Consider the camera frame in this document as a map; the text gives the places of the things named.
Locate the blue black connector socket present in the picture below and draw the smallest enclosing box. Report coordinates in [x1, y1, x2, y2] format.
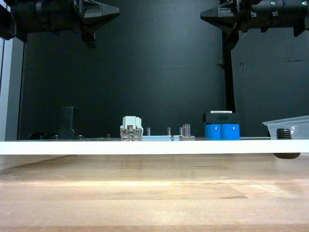
[202, 110, 241, 141]

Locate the grey connector housing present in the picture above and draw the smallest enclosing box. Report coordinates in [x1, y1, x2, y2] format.
[119, 116, 143, 141]

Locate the black pillar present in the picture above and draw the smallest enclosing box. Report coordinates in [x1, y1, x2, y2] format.
[221, 49, 237, 114]

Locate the black clamp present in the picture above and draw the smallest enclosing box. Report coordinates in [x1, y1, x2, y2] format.
[57, 105, 79, 140]

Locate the clear plastic tub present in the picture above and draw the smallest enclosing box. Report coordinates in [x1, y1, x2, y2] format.
[262, 115, 309, 141]

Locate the small metal socket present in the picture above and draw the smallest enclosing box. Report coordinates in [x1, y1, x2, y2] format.
[180, 123, 196, 141]

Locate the black screw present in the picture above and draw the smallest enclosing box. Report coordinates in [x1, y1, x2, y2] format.
[276, 128, 292, 140]

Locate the aluminium block with posts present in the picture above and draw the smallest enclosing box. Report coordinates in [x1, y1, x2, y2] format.
[141, 127, 183, 142]

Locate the white task board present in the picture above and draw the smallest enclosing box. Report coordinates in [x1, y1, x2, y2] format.
[0, 137, 309, 155]

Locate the black rubber board foot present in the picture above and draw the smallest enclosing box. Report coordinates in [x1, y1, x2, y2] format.
[272, 152, 301, 160]

